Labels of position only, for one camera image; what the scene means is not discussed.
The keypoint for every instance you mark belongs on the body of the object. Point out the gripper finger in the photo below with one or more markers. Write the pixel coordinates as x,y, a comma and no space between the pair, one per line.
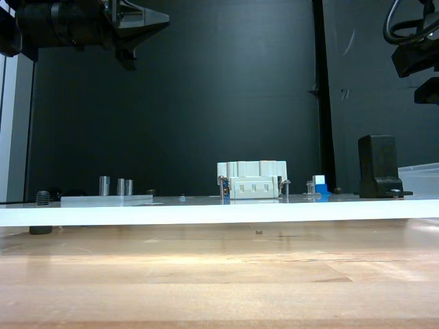
137,36
137,15

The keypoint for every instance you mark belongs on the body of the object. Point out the silver round bar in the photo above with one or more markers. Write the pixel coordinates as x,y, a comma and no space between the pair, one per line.
104,185
129,187
120,186

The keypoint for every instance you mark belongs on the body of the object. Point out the grey metal bar plate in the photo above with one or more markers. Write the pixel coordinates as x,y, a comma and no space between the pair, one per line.
103,200

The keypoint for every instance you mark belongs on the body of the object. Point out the blue bar clamp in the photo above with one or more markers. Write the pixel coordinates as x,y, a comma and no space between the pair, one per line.
226,188

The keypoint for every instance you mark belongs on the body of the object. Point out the white taskboard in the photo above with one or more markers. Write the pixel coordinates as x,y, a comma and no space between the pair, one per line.
205,212

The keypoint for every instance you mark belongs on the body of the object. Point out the black socket block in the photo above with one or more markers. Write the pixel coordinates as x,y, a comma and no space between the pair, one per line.
377,164

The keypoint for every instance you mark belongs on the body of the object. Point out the clear plastic tub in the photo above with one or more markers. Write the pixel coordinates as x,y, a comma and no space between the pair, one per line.
425,178

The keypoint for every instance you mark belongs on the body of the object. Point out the small blue connector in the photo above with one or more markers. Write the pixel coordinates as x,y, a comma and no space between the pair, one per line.
322,190

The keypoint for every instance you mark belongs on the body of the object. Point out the small silver connector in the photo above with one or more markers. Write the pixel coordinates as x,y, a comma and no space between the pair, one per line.
310,188

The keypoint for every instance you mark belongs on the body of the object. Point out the black board screw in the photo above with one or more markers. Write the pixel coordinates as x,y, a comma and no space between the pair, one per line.
43,198

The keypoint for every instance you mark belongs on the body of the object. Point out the beige connector housing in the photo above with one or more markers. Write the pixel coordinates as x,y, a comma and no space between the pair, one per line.
252,186

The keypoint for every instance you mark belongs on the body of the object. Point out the black board foot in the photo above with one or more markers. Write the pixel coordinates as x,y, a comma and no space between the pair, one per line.
41,230

